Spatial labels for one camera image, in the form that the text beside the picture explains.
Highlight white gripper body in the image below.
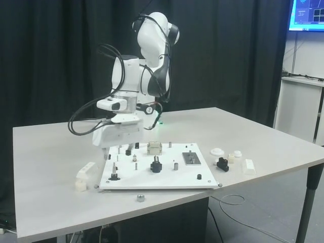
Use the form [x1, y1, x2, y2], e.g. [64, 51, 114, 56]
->
[92, 123, 142, 150]

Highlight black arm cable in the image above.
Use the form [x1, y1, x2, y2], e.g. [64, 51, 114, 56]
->
[131, 14, 175, 103]

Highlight blue screen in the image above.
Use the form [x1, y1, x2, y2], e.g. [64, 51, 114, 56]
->
[287, 0, 324, 33]

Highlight white cabinet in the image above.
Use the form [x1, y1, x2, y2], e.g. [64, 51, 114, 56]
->
[272, 75, 324, 147]

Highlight black D-SUB plug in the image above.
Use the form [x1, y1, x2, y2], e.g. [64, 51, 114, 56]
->
[216, 156, 230, 171]

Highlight black cable on cabinet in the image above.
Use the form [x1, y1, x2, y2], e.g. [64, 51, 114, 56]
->
[281, 71, 324, 83]

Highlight black curtains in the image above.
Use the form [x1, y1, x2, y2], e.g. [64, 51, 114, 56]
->
[0, 0, 289, 129]

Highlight long white holder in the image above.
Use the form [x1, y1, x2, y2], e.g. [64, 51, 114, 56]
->
[76, 161, 100, 181]
[242, 158, 257, 175]

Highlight grey floor cable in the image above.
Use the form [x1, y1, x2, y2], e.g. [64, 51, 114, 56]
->
[209, 193, 297, 243]

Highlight white task board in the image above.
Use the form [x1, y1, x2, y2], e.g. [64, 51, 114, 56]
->
[94, 142, 223, 192]

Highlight thin black rod on wire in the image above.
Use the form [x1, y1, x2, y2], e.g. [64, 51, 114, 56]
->
[143, 100, 165, 131]

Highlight black table leg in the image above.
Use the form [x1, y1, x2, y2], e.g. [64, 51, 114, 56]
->
[296, 166, 318, 243]

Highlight small white wrist camera box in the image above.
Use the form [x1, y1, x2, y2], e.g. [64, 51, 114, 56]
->
[96, 98, 128, 111]

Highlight black waterproof plug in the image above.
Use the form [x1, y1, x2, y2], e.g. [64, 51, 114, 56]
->
[149, 156, 163, 174]

